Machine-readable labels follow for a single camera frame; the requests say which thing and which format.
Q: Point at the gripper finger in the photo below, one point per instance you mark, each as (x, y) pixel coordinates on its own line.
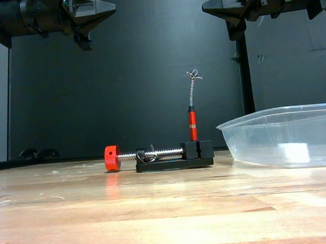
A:
(90, 22)
(227, 4)
(100, 8)
(228, 18)

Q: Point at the red RCA socket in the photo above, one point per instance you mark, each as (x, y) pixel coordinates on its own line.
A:
(193, 134)

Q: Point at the clear plastic tub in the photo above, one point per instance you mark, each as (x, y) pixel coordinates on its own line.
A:
(250, 144)

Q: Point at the black clamp with red knob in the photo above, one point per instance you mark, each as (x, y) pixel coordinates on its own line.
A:
(198, 153)

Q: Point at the white foam block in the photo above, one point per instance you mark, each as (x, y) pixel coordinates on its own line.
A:
(293, 150)

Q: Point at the black vertical post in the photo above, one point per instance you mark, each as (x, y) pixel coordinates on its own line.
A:
(246, 81)

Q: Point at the black metal frame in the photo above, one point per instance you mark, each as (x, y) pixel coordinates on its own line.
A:
(47, 154)

